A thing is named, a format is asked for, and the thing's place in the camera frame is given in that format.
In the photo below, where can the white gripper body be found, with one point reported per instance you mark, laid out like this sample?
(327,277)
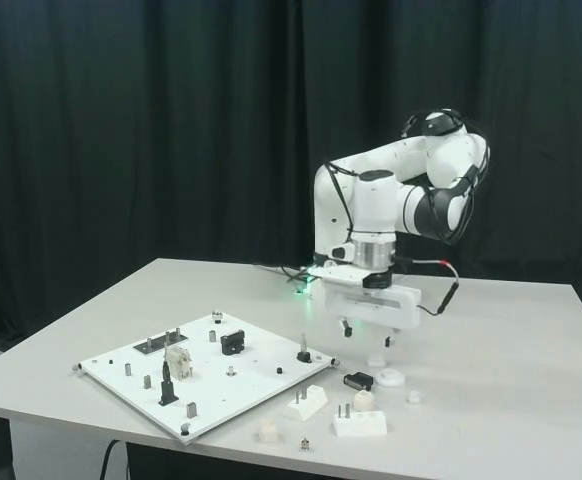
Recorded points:
(371,312)

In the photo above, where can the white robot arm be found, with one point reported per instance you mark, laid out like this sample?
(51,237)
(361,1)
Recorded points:
(371,205)

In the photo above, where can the white large gear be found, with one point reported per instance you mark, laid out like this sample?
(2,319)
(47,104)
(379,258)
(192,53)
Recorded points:
(390,378)

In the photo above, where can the white small gear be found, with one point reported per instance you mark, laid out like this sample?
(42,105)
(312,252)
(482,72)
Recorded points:
(413,397)

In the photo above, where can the slender grey plug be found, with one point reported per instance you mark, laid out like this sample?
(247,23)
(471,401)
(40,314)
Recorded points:
(303,352)

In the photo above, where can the black D-SUB plug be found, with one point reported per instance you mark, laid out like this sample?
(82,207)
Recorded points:
(357,382)

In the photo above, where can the cream round holder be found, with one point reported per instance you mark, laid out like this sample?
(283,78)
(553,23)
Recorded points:
(268,430)
(363,400)

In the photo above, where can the white peg holder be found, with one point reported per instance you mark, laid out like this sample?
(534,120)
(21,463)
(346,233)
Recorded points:
(308,405)
(363,425)

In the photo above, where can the white task board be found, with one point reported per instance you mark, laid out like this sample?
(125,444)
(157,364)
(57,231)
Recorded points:
(251,380)

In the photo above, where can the small metal part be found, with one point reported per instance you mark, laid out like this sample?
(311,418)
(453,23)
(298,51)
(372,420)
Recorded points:
(303,444)

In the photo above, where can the black USB plug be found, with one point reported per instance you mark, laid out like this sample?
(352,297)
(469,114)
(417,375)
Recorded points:
(166,389)

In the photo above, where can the black box under table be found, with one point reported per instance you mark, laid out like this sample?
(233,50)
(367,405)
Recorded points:
(171,470)

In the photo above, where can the black curtain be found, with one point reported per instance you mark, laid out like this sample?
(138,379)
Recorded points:
(146,125)

